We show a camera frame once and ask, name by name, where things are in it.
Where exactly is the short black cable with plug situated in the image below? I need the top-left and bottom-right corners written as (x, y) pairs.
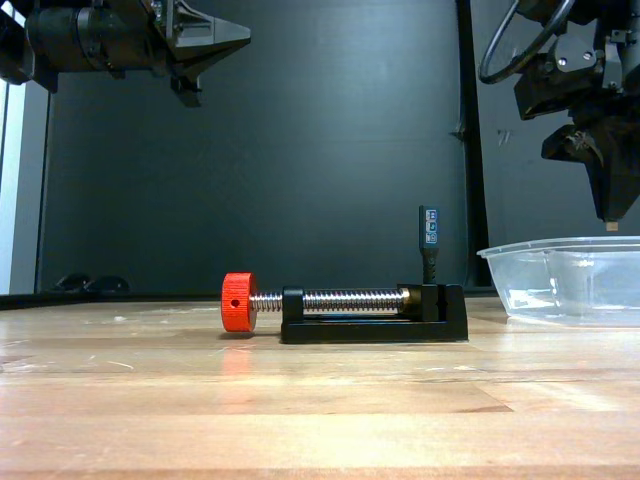
top-left (417, 205), bottom-right (441, 287)

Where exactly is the clear plastic container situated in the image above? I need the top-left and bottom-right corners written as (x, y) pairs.
top-left (475, 235), bottom-right (640, 329)

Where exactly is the black clamp with red knob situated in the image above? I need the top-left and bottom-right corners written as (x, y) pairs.
top-left (220, 272), bottom-right (470, 345)

